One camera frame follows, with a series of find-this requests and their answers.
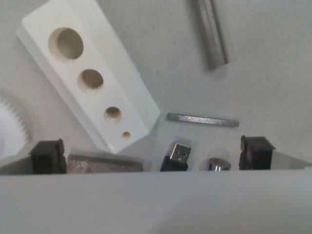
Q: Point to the white peg holder round holes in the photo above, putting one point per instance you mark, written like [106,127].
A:
[102,97]

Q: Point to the large grey metal peg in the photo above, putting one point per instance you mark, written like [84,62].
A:
[212,36]

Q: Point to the shiny metal round peg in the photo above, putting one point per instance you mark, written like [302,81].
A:
[219,165]

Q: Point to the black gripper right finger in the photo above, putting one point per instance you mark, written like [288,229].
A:
[256,153]

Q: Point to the white large gear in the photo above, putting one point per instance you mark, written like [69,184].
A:
[9,131]

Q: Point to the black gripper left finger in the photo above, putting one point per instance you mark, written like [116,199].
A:
[48,156]

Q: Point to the rough metal square peg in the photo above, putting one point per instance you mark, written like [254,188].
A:
[104,163]

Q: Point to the black USB plug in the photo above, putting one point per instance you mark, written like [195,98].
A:
[176,156]

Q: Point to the thin metal square peg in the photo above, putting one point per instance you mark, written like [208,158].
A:
[202,120]

